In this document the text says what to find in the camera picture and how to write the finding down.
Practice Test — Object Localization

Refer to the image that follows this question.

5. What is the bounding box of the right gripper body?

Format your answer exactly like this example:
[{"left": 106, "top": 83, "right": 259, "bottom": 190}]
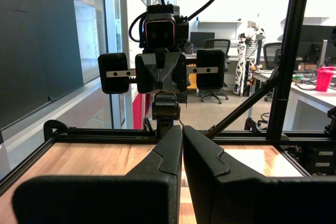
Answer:
[{"left": 99, "top": 49, "right": 226, "bottom": 94}]

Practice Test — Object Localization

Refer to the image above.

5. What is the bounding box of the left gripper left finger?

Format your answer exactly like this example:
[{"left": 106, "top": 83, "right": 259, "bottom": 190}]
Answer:
[{"left": 12, "top": 125, "right": 183, "bottom": 224}]

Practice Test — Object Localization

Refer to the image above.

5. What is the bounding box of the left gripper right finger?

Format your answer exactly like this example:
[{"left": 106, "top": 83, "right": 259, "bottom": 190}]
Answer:
[{"left": 183, "top": 125, "right": 336, "bottom": 224}]

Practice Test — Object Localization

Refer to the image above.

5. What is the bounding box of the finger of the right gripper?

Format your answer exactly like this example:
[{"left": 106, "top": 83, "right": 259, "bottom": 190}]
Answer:
[
  {"left": 135, "top": 52, "right": 161, "bottom": 94},
  {"left": 160, "top": 51, "right": 187, "bottom": 93}
]

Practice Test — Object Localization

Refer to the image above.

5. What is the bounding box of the yellow cabinet panel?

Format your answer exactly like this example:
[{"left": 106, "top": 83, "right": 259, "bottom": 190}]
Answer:
[{"left": 187, "top": 73, "right": 197, "bottom": 90}]

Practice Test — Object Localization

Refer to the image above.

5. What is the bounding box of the white partition panel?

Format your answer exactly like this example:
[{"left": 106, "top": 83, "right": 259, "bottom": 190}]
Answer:
[{"left": 118, "top": 0, "right": 153, "bottom": 130}]

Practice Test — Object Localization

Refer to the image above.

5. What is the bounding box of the small dark monitor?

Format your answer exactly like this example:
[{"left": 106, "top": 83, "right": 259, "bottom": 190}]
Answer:
[{"left": 190, "top": 31, "right": 215, "bottom": 48}]

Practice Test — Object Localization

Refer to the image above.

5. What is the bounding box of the black controller box stack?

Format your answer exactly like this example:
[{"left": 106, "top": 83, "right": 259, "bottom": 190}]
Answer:
[{"left": 279, "top": 144, "right": 336, "bottom": 177}]

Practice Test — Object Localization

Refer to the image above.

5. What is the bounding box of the black office chair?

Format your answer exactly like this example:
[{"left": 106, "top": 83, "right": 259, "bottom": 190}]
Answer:
[
  {"left": 199, "top": 39, "right": 232, "bottom": 104},
  {"left": 262, "top": 42, "right": 283, "bottom": 103}
]

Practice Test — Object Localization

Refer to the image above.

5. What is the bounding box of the white lattice stand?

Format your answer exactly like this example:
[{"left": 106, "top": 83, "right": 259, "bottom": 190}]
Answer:
[{"left": 235, "top": 19, "right": 266, "bottom": 96}]

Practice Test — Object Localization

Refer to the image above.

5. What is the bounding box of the white shelf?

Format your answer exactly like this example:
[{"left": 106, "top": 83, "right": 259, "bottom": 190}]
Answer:
[
  {"left": 279, "top": 17, "right": 330, "bottom": 28},
  {"left": 195, "top": 19, "right": 243, "bottom": 34}
]

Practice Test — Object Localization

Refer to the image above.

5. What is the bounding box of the black chair base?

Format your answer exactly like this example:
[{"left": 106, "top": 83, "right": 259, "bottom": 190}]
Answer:
[{"left": 257, "top": 112, "right": 271, "bottom": 130}]

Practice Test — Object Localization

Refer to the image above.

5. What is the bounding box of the white office desk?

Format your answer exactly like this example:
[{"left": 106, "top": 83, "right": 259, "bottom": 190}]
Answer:
[{"left": 253, "top": 69, "right": 336, "bottom": 133}]

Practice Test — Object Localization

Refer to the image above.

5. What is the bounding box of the red plastic bin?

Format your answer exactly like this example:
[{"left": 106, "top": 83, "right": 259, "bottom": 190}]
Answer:
[{"left": 314, "top": 66, "right": 336, "bottom": 93}]

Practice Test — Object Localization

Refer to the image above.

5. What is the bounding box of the large dark monitor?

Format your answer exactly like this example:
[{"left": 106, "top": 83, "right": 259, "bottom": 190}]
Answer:
[{"left": 296, "top": 26, "right": 336, "bottom": 65}]

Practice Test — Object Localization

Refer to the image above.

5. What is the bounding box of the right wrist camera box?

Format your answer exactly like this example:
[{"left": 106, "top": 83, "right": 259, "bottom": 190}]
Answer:
[{"left": 143, "top": 4, "right": 182, "bottom": 49}]

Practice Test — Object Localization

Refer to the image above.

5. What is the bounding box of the short black cable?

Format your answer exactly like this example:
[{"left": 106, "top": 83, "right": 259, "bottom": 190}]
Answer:
[{"left": 129, "top": 13, "right": 148, "bottom": 44}]

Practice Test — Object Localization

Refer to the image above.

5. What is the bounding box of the black aluminium frame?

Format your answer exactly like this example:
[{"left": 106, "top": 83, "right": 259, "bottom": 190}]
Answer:
[{"left": 0, "top": 0, "right": 336, "bottom": 196}]

